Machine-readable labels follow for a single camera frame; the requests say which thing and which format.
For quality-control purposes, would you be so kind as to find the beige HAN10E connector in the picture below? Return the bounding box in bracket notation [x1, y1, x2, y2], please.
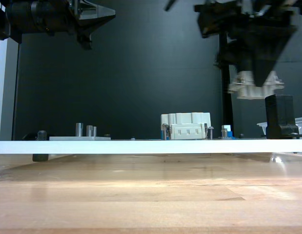
[228, 70, 285, 100]

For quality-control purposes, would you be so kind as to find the beige connector hub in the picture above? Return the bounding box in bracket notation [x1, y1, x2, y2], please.
[160, 112, 214, 141]

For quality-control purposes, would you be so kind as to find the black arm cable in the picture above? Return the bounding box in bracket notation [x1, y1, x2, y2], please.
[164, 0, 177, 12]

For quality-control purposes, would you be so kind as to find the black socket housing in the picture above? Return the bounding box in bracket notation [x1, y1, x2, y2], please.
[264, 94, 300, 139]

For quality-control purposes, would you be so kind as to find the grey metal block with pins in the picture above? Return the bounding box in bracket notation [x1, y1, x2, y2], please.
[49, 123, 112, 141]

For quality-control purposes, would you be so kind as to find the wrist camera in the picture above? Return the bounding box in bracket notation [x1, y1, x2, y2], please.
[194, 3, 230, 39]

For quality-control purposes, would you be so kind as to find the white mounting board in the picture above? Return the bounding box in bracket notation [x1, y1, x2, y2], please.
[0, 139, 302, 155]

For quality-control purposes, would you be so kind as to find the black metal frame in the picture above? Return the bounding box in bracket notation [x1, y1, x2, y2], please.
[214, 31, 234, 138]

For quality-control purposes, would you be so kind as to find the clear plastic tub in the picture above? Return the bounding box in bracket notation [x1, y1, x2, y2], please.
[257, 117, 302, 178]

